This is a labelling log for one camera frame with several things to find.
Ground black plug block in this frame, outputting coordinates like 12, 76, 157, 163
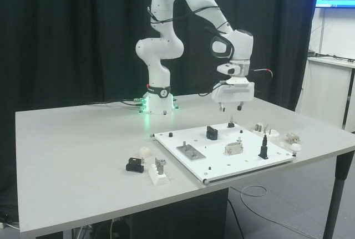
124, 156, 145, 174

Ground black USB plug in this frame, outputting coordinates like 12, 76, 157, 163
260, 135, 269, 154

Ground black base cable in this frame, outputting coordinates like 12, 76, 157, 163
94, 98, 152, 111

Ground white task board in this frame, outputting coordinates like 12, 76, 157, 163
149, 121, 299, 187

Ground black curtain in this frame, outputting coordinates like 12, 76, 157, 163
0, 0, 320, 195

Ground black table leg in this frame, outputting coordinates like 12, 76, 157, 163
323, 154, 354, 239

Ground grey floor cable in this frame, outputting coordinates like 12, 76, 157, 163
239, 184, 329, 239

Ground white cabinet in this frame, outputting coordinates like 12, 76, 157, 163
295, 54, 355, 134

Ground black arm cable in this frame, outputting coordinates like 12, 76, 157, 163
146, 4, 236, 57

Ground white peg holder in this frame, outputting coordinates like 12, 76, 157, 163
260, 131, 279, 142
148, 165, 172, 186

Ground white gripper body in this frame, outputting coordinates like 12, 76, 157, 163
211, 81, 255, 104

